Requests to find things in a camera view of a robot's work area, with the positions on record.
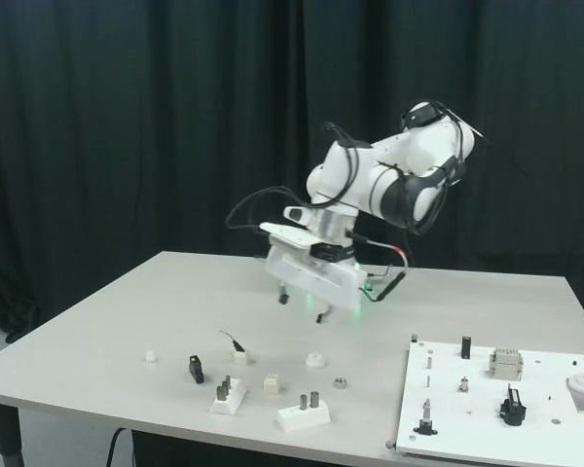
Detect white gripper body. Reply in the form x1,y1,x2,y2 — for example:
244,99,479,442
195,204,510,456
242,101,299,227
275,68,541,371
264,246,364,311

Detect white round peg holder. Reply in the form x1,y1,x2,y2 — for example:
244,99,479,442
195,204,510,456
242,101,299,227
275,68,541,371
276,401,333,432

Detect white square peg holder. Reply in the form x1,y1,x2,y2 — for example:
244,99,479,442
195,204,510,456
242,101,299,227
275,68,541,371
208,379,248,416

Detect flat white mounting plate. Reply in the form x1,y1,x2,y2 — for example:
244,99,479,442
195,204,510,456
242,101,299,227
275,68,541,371
260,221,325,250

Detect small black plug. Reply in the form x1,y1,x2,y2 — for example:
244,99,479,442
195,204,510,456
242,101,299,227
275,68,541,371
183,354,206,385

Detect white task board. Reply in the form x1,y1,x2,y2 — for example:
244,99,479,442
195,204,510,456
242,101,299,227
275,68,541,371
393,334,584,463

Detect grey waterproof plug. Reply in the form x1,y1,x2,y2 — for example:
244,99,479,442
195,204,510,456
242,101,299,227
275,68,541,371
489,348,518,377

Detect black D-SUB plug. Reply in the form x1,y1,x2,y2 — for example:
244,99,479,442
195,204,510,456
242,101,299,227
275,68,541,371
496,383,528,428

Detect black curtains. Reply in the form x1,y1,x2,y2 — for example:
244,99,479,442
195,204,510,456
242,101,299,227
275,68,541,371
0,0,584,344

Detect black table leg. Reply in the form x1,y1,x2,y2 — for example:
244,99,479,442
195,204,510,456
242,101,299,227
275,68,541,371
0,399,21,467

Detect black Ethernet plug short cable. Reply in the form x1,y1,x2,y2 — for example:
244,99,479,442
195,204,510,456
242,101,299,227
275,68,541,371
218,329,247,352

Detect small white camera box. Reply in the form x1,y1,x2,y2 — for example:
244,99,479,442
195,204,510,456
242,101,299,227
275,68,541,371
282,206,317,228

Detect black looped wrist cable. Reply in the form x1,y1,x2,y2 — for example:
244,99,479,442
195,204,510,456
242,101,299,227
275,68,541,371
225,186,318,231

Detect black cable bundle on arm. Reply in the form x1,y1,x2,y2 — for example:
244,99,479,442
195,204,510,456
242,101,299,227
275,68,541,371
320,99,493,235

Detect black cable under table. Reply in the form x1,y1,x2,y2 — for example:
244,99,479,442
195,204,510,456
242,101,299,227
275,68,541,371
106,426,128,467

